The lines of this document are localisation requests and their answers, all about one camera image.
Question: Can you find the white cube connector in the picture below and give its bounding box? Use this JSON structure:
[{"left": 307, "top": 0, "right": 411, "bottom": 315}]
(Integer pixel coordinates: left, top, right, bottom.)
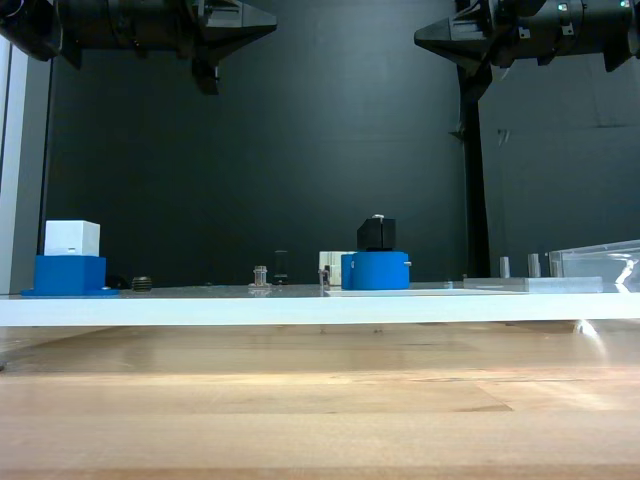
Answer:
[{"left": 43, "top": 219, "right": 101, "bottom": 259}]

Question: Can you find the blue round holder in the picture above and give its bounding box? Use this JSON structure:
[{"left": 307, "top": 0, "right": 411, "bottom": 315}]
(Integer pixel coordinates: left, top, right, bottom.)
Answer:
[{"left": 341, "top": 251, "right": 412, "bottom": 291}]

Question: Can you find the grey metal block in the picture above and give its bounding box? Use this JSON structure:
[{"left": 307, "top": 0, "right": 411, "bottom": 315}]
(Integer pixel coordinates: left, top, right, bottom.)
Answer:
[{"left": 462, "top": 276, "right": 604, "bottom": 293}]

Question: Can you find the black connector plug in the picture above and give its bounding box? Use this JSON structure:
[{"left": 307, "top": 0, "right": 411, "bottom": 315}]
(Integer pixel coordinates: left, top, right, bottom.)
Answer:
[{"left": 356, "top": 214, "right": 398, "bottom": 251}]

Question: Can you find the clear plastic tub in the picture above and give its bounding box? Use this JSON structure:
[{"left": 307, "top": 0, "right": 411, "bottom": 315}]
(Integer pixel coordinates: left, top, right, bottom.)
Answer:
[{"left": 547, "top": 239, "right": 640, "bottom": 294}]

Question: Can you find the white taskboard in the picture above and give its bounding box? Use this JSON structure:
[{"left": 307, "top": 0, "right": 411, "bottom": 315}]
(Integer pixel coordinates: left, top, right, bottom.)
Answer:
[{"left": 0, "top": 284, "right": 640, "bottom": 329}]

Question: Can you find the blue square base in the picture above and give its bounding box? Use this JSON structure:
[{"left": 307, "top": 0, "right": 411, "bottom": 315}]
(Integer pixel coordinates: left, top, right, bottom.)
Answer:
[{"left": 20, "top": 254, "right": 121, "bottom": 299}]

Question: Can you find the white connector housing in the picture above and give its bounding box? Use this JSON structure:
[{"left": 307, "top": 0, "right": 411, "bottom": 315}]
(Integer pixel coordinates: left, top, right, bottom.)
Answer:
[{"left": 318, "top": 250, "right": 346, "bottom": 287}]

